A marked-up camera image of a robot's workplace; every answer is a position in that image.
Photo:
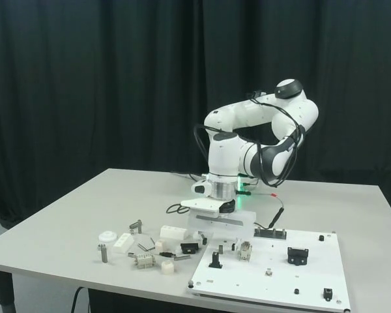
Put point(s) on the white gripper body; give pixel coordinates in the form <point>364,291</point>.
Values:
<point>221,225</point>

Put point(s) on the small dark metal peg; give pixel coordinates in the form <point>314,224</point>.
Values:
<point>136,225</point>

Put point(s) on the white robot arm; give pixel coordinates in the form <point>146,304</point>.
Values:
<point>221,156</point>

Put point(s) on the thin metal round peg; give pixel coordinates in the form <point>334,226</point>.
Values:
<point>182,258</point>

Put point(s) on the flat metal square peg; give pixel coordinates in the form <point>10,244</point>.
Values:
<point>145,245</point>

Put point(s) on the white peg holder with holes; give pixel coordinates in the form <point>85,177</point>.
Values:
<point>122,244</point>

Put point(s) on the large metal round peg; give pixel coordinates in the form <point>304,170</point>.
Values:
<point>103,254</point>

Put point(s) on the beige rectangular plug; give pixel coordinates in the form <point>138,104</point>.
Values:
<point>140,261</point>
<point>245,251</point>

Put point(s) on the black D-SUB plug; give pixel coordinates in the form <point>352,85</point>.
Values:
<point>189,248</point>

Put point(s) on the long white holder block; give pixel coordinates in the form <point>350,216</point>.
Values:
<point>173,233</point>

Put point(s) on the black USB plug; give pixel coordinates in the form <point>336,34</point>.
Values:
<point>165,254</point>

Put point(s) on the small white cube holder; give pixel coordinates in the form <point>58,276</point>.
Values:
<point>160,245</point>
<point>168,268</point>

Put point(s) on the white task board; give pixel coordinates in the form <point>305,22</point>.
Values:
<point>273,267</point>

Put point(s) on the white large gear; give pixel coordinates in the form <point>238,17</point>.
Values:
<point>107,236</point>

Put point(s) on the dark table leg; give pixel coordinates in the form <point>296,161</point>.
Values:
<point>1,293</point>

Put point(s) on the black curtain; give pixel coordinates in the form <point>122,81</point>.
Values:
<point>84,65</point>

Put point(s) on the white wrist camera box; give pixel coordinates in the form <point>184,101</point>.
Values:
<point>200,188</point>

